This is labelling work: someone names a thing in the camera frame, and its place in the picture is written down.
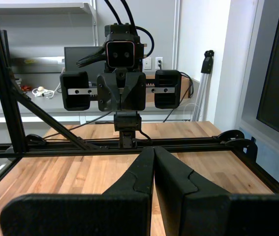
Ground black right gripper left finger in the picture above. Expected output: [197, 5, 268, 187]
[0, 146, 155, 236]

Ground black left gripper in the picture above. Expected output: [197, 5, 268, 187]
[60, 70, 182, 112]

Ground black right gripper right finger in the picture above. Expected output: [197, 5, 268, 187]
[154, 146, 279, 236]

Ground grey monitor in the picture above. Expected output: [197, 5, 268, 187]
[64, 46, 106, 72]

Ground brown cardboard box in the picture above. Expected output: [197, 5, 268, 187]
[144, 75, 192, 102]

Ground black table clamp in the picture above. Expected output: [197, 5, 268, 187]
[213, 129, 245, 144]
[227, 139, 258, 155]
[26, 134, 47, 146]

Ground grey desk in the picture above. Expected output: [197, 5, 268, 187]
[0, 73, 201, 125]

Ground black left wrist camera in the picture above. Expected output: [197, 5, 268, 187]
[104, 33, 140, 69]

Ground braided black cable bundle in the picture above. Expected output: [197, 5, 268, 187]
[76, 48, 106, 70]

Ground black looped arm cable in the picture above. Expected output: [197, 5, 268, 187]
[135, 26, 155, 60]

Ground black aluminium frame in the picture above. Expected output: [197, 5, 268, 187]
[0, 0, 279, 200]

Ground coiled white cable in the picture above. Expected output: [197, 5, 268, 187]
[31, 86, 62, 99]

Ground white wall shelf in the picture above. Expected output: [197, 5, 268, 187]
[0, 1, 97, 16]

